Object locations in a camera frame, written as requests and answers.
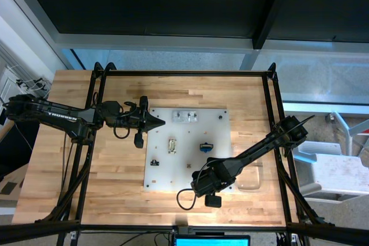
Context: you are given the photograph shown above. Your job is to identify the blue laptop screen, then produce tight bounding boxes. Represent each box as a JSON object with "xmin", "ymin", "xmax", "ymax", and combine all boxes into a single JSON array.
[{"xmin": 172, "ymin": 234, "xmax": 251, "ymax": 246}]

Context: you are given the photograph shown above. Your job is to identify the white plastic step stool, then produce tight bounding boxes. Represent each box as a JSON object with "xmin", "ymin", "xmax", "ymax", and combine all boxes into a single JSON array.
[{"xmin": 293, "ymin": 141, "xmax": 369, "ymax": 203}]

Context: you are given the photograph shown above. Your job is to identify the black metal table frame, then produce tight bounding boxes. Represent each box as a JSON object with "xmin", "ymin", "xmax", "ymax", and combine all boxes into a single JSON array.
[{"xmin": 0, "ymin": 61, "xmax": 369, "ymax": 246}]

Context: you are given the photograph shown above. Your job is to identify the white mounting board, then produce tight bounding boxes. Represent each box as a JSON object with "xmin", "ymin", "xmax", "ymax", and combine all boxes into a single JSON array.
[{"xmin": 143, "ymin": 107, "xmax": 234, "ymax": 192}]

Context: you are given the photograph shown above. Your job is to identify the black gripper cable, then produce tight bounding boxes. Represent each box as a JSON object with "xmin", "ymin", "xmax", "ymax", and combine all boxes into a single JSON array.
[
  {"xmin": 113, "ymin": 124, "xmax": 130, "ymax": 139},
  {"xmin": 176, "ymin": 157, "xmax": 213, "ymax": 211}
]

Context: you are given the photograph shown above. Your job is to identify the clear plastic tub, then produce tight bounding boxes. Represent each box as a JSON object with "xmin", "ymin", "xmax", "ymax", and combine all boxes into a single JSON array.
[{"xmin": 232, "ymin": 142, "xmax": 265, "ymax": 192}]

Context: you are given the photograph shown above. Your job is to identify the grey metal chair frame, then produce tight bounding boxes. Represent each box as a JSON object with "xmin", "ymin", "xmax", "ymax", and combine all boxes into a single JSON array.
[{"xmin": 325, "ymin": 110, "xmax": 369, "ymax": 156}]

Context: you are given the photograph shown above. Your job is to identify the aluminium bar plate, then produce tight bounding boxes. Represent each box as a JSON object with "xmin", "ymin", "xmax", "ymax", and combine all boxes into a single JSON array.
[{"xmin": 172, "ymin": 110, "xmax": 199, "ymax": 123}]

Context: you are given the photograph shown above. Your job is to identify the grey metal window post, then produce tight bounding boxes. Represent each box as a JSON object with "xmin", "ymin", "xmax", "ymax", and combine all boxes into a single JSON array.
[{"xmin": 0, "ymin": 0, "xmax": 71, "ymax": 70}]

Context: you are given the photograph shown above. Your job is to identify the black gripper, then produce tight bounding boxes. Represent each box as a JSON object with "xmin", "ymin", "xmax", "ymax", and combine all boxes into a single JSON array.
[
  {"xmin": 122, "ymin": 96, "xmax": 166, "ymax": 149},
  {"xmin": 191, "ymin": 159, "xmax": 236, "ymax": 208}
]

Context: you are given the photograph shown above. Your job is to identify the black vertical pillar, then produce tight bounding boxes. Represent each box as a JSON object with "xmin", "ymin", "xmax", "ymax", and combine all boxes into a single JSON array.
[{"xmin": 253, "ymin": 0, "xmax": 289, "ymax": 50}]

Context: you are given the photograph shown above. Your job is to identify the grey metal window rail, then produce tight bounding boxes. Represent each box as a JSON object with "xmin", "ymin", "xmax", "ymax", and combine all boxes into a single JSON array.
[{"xmin": 56, "ymin": 33, "xmax": 369, "ymax": 55}]

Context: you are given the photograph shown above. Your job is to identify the loose cable bundle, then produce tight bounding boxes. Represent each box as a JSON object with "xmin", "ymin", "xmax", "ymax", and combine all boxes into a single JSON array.
[{"xmin": 16, "ymin": 77, "xmax": 50, "ymax": 93}]

